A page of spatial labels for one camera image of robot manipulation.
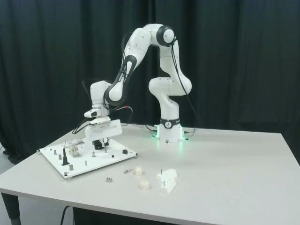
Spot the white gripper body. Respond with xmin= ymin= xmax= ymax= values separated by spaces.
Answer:
xmin=84 ymin=119 xmax=123 ymax=142

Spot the white square peg holder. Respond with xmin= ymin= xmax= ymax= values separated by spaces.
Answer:
xmin=154 ymin=168 xmax=180 ymax=182

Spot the white round peg holder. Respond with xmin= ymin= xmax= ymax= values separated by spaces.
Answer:
xmin=157 ymin=180 xmax=179 ymax=194

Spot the white mounting plate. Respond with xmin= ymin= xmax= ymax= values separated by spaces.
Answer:
xmin=90 ymin=118 xmax=111 ymax=126

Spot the white task board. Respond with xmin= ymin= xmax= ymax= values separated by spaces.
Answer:
xmin=37 ymin=137 xmax=139 ymax=180

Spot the black USB plug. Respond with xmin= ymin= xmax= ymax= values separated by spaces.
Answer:
xmin=61 ymin=147 xmax=69 ymax=166

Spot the black box under table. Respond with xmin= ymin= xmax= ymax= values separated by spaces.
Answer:
xmin=72 ymin=207 xmax=170 ymax=225

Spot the dark grey table leg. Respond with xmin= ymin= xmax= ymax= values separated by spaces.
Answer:
xmin=0 ymin=193 xmax=20 ymax=225

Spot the black curtain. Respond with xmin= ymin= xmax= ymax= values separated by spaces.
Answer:
xmin=0 ymin=0 xmax=300 ymax=163

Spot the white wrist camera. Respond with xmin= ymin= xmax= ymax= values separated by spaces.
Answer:
xmin=84 ymin=108 xmax=99 ymax=119

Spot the black looped gripper cable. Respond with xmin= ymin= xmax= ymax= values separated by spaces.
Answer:
xmin=72 ymin=116 xmax=90 ymax=135

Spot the black floor cable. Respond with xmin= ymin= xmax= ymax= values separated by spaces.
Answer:
xmin=61 ymin=205 xmax=71 ymax=225

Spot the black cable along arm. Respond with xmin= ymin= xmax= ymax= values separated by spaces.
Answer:
xmin=172 ymin=38 xmax=203 ymax=128

